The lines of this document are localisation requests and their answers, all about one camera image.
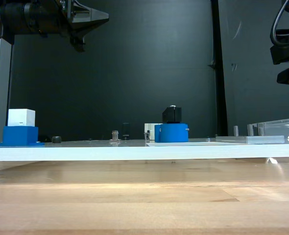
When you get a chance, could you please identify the clear plastic tub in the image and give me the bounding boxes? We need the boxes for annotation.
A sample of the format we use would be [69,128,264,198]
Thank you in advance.
[247,117,289,177]

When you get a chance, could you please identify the white cube block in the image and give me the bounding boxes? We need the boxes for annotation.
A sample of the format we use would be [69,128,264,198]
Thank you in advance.
[7,109,36,127]

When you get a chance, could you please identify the small black upright plug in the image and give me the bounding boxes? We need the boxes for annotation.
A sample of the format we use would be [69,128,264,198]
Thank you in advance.
[122,122,130,140]

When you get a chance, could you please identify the clear plastic connector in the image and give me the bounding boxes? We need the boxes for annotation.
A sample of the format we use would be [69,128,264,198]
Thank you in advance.
[109,130,122,145]

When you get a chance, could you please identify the blue square socket base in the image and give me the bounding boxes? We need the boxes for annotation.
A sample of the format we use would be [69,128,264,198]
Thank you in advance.
[0,125,45,147]

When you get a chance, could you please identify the white connector housing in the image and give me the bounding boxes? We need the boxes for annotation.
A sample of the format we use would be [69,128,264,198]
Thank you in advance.
[144,123,157,142]

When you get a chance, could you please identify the white board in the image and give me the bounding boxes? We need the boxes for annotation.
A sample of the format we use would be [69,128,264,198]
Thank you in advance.
[0,141,289,163]

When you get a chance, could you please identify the black D-sub connector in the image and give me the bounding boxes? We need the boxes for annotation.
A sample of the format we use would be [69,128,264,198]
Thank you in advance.
[162,104,183,123]

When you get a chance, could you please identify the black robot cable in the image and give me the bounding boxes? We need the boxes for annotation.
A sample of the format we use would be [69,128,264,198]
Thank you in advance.
[270,0,289,47]

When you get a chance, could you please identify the blue round connector mount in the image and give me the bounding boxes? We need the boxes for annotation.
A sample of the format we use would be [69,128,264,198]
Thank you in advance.
[154,123,190,143]

